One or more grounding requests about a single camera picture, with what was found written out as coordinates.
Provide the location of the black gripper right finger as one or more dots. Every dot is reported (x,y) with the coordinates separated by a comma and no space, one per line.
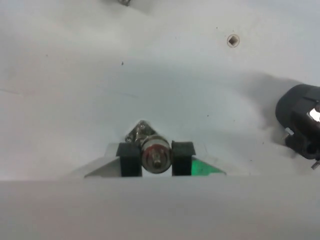
(181,162)

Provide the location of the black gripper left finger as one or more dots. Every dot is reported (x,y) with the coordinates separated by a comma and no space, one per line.
(127,160)

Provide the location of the metal BNC plug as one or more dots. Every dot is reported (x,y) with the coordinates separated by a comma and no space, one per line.
(150,155)

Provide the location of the white task board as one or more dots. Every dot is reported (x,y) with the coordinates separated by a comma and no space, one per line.
(175,75)

